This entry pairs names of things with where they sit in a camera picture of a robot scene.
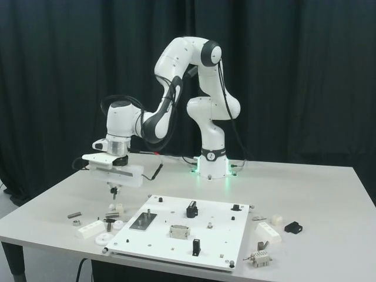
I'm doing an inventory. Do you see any flat white mount plate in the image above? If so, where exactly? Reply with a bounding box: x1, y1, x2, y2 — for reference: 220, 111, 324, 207
81, 153, 117, 170

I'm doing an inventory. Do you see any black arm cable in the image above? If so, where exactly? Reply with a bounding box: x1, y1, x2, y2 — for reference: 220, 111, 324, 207
216, 57, 251, 177
99, 73, 198, 153

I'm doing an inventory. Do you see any thin black rod on wire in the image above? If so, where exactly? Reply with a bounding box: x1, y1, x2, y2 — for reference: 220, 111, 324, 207
142, 151, 165, 181

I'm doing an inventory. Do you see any black upright plug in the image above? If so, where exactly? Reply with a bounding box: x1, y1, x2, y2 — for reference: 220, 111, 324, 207
186, 200, 199, 219

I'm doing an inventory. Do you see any black cable under table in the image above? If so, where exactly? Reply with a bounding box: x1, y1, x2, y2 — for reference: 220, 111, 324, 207
76, 257, 92, 282

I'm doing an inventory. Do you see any metal multi-pin connector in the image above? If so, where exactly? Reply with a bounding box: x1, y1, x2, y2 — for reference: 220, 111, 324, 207
243, 250, 273, 269

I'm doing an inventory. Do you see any white task board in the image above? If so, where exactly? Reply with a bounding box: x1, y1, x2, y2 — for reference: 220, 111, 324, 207
101, 193, 255, 270

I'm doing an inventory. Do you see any black stepped plug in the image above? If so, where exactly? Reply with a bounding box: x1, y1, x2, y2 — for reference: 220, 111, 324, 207
284, 221, 304, 234

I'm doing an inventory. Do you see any black table leg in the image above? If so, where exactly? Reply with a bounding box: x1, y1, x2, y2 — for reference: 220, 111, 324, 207
0, 241, 25, 282

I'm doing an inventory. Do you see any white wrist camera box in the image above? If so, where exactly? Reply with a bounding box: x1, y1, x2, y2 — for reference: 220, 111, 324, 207
92, 138, 108, 152

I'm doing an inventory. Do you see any long white peg holder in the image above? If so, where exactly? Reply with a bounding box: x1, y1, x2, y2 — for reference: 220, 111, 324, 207
76, 220, 106, 240
254, 222, 281, 245

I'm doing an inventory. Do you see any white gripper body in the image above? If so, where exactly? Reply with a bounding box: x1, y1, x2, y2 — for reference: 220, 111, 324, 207
89, 164, 145, 189

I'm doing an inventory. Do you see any black camera cable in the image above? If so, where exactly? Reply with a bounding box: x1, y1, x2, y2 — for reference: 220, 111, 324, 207
72, 156, 90, 172

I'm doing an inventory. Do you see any black curtain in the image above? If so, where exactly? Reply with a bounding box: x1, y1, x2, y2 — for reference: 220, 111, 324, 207
0, 0, 376, 196

